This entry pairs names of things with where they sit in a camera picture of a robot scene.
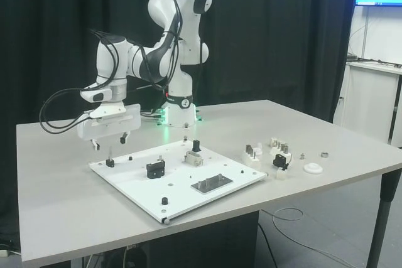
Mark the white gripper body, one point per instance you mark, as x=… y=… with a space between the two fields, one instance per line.
x=110 y=122

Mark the black D-SUB plug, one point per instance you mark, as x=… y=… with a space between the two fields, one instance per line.
x=279 y=161

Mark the white task board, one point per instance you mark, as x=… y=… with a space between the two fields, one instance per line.
x=176 y=183

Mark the black curtain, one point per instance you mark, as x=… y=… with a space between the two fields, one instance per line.
x=63 y=13

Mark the dark metal square peg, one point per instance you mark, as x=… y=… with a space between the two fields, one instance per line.
x=249 y=149

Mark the white holder with dark pegs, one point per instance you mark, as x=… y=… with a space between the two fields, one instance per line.
x=251 y=158

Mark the white holder with silver pegs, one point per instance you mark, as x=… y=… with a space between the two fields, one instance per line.
x=276 y=148

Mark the silver metal round peg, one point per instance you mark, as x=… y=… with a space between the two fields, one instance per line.
x=285 y=147

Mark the small white plug holder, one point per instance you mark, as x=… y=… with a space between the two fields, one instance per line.
x=281 y=174

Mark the white large gear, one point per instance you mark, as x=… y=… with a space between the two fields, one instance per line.
x=313 y=168

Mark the white cabinet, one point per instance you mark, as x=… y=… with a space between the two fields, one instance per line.
x=367 y=101

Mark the black table leg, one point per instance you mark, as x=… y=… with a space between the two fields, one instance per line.
x=381 y=217

